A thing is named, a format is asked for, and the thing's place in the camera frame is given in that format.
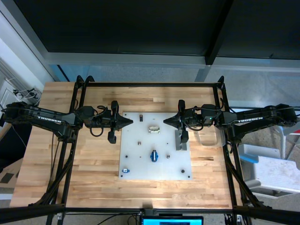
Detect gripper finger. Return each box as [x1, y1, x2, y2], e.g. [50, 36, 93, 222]
[163, 121, 179, 130]
[118, 121, 134, 131]
[163, 113, 179, 122]
[118, 112, 134, 122]

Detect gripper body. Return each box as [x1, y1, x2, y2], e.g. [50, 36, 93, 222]
[178, 99, 204, 143]
[90, 100, 120, 144]

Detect clear plastic container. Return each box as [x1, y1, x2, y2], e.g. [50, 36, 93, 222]
[196, 126, 226, 148]

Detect blue round holder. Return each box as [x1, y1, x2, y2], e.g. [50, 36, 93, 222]
[149, 150, 160, 163]

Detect white board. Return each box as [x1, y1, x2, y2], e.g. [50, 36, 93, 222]
[118, 112, 193, 181]

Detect blue-edged screen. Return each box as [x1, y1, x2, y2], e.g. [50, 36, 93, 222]
[140, 215, 204, 225]

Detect white step stool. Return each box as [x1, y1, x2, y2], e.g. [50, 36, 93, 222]
[238, 127, 300, 200]

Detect cardboard box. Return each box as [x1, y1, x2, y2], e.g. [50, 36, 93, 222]
[0, 158, 24, 188]

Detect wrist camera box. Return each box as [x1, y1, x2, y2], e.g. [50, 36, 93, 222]
[74, 105, 96, 121]
[201, 104, 222, 126]

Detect black metal frame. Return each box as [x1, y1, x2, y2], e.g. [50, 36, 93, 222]
[0, 75, 300, 225]

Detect tangle of room cables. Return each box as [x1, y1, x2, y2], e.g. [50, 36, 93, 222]
[13, 88, 43, 105]

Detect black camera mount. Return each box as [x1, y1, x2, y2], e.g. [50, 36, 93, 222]
[142, 207, 157, 216]

